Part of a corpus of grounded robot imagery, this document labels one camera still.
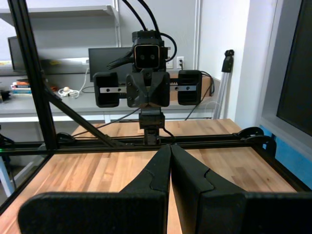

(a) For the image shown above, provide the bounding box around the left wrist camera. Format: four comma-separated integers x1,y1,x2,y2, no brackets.
132,30,165,72

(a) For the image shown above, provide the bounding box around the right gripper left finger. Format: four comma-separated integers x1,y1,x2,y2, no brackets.
18,144,172,234

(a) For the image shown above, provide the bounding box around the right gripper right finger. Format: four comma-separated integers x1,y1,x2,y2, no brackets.
171,144,312,234

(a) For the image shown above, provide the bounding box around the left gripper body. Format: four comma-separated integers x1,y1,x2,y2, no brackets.
93,69,203,108

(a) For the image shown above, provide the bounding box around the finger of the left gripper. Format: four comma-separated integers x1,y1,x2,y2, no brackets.
126,72,149,108
147,72,171,108

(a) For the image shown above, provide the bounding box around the white wall shelf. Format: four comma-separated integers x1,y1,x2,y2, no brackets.
0,4,120,27

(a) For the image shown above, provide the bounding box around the black frame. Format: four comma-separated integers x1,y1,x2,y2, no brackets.
0,0,312,214

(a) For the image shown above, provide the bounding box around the stack of books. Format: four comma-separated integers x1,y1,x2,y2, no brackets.
10,81,33,95

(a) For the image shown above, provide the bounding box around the coiled white cable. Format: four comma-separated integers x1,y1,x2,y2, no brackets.
58,86,80,99

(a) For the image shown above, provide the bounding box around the black computer monitor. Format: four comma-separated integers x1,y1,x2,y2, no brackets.
88,47,134,75
7,36,28,73

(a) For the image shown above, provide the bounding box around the folded tripod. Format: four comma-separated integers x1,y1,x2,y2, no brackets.
214,49,236,120

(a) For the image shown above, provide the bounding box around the grey desk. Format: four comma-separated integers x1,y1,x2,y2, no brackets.
0,94,216,124

